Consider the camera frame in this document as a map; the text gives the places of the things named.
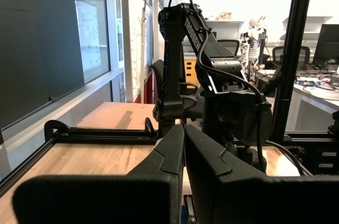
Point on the window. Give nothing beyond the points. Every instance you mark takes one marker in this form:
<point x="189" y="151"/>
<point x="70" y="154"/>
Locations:
<point x="91" y="36"/>

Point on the yellow drawer cabinet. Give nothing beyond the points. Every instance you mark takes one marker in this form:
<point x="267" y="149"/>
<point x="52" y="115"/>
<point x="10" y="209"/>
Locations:
<point x="189" y="71"/>

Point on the white desk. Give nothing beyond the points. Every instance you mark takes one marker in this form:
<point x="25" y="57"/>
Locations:
<point x="317" y="97"/>

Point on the beige many-pin connector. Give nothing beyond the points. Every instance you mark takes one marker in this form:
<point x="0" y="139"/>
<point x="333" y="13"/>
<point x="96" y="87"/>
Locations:
<point x="190" y="208"/>

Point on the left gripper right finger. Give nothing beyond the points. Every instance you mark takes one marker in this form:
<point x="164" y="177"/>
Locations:
<point x="251" y="200"/>

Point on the blue socket block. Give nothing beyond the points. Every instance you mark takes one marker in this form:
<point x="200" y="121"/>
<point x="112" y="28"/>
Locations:
<point x="182" y="214"/>

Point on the black office chair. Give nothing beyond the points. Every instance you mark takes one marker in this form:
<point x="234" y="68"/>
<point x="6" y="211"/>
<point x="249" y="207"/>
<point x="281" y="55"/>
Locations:
<point x="159" y="75"/>

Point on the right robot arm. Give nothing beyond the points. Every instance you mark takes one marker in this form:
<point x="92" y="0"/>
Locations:
<point x="172" y="75"/>

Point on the black computer monitor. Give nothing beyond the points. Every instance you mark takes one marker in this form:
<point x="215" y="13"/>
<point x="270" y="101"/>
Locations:
<point x="327" y="44"/>

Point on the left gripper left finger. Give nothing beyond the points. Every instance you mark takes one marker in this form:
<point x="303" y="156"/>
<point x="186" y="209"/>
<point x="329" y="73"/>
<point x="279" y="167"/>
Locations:
<point x="106" y="197"/>

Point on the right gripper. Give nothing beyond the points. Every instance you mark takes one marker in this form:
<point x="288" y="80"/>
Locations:
<point x="238" y="115"/>

